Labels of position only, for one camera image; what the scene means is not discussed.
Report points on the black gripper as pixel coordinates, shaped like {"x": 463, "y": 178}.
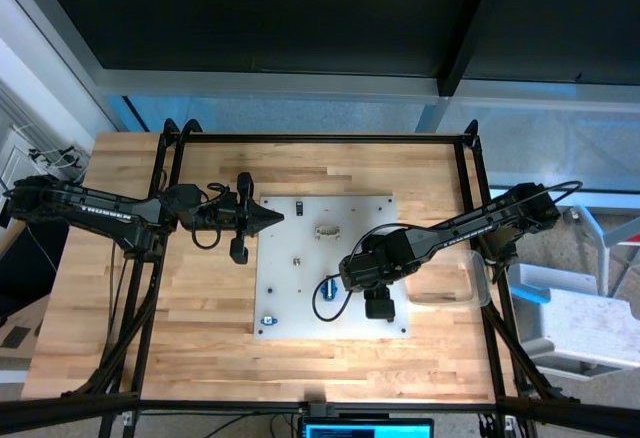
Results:
{"x": 243, "y": 185}
{"x": 379, "y": 309}

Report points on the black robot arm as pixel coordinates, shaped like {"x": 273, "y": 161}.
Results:
{"x": 100, "y": 208}
{"x": 460, "y": 230}

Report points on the white taskboard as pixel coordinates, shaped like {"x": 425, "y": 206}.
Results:
{"x": 290, "y": 308}

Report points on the grey rectangular connector housing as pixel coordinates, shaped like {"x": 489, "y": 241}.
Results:
{"x": 326, "y": 231}

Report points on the clear plastic tub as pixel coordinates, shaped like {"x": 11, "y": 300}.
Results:
{"x": 445, "y": 293}

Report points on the blue laptop screen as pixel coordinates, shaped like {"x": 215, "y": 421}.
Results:
{"x": 365, "y": 430}

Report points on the white step stool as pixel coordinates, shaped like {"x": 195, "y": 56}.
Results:
{"x": 585, "y": 323}

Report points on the cardboard box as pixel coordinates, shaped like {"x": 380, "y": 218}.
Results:
{"x": 27, "y": 315}

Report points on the blue round connector mount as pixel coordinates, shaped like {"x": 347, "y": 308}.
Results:
{"x": 322, "y": 293}

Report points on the black metal frame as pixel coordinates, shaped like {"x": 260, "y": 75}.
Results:
{"x": 320, "y": 139}

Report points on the small blue mount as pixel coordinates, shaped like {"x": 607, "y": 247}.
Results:
{"x": 273, "y": 319}

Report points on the black table-level camera mount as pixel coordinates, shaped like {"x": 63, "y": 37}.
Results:
{"x": 317, "y": 405}

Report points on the grey metal chair frame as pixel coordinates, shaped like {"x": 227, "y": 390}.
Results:
{"x": 603, "y": 268}

